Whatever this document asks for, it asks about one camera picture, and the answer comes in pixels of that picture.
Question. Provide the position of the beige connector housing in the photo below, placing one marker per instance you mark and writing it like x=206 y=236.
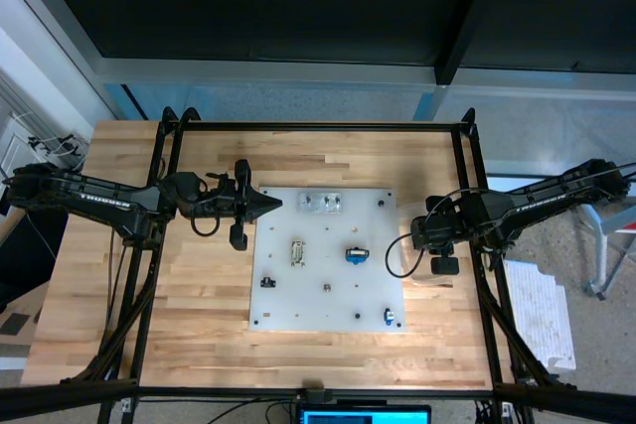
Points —
x=297 y=251

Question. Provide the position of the white foam block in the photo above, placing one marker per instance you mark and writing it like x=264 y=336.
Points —
x=536 y=310

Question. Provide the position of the clear plastic tub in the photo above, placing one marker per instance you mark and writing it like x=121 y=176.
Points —
x=406 y=210

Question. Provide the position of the white task board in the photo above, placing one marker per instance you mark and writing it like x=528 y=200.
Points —
x=323 y=255

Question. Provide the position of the black wall pillar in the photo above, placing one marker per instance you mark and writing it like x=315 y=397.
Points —
x=462 y=22

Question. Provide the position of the blue laptop screen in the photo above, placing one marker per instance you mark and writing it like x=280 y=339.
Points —
x=363 y=416

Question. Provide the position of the clear acrylic block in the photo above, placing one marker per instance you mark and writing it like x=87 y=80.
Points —
x=320 y=203

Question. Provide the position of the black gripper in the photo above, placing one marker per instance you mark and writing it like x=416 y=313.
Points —
x=444 y=233
x=218 y=205

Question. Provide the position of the small black clamp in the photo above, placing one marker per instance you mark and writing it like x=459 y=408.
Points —
x=268 y=283

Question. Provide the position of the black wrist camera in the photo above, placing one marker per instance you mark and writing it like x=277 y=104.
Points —
x=420 y=233

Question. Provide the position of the grey metal wall rail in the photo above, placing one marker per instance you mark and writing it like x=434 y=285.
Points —
x=298 y=71

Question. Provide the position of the small blue RJ45 socket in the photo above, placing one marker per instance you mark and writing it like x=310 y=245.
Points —
x=388 y=316

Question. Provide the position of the black metal frame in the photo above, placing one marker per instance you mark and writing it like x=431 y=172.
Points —
x=318 y=126

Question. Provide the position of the grey metal stand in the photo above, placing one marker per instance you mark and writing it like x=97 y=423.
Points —
x=601 y=265

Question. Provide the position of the small black table camera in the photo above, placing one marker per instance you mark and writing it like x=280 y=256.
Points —
x=314 y=391

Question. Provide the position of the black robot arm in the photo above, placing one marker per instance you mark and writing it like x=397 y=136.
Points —
x=99 y=198
x=536 y=198

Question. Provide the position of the blue and black socket mount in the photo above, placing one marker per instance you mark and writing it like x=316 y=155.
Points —
x=357 y=256

